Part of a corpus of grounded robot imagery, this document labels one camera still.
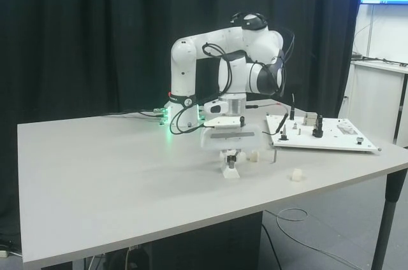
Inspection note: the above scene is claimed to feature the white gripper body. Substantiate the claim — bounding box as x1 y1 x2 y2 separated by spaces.
199 128 264 152

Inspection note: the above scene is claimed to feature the white round peg holder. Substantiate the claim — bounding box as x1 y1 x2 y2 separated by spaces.
219 151 242 179

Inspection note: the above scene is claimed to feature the black D-SUB plug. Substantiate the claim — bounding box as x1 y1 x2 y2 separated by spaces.
312 113 323 139

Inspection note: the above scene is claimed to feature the white task board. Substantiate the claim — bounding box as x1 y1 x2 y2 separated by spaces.
265 113 382 156

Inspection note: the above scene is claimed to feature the white cabinet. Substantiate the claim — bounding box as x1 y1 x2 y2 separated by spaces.
337 58 408 148

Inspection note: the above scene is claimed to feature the dark table leg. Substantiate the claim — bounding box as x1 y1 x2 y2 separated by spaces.
371 167 408 270

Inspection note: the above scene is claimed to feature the black curtain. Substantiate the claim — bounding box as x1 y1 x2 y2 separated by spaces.
0 0 363 239

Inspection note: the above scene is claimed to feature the black cable with red tag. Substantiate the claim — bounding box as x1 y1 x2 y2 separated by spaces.
244 101 282 110

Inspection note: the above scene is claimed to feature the thin black rod on wire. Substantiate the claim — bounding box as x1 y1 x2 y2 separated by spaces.
261 116 287 136

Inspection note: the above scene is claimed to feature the black plug with short cable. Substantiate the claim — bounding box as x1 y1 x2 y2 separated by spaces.
288 92 296 121

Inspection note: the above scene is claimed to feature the black looping cable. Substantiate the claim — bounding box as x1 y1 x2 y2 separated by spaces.
168 42 245 136

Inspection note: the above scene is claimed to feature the grey floor cable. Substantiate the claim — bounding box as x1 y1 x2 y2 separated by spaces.
264 208 374 270

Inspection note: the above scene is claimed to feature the black base cable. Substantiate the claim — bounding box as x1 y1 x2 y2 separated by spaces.
108 108 170 125

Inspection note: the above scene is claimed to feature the black cable under table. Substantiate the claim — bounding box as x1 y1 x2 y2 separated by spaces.
260 224 289 270

